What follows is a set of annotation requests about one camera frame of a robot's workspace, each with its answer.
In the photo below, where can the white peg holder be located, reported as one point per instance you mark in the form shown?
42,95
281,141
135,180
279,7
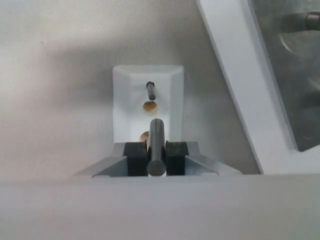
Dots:
147,105

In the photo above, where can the white task board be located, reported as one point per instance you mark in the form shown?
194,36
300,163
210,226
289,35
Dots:
270,75

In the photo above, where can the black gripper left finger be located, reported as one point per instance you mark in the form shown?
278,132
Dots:
135,157

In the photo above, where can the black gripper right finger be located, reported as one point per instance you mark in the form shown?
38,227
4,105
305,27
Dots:
176,157

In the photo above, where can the thin metal round peg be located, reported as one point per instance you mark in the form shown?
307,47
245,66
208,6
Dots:
151,91

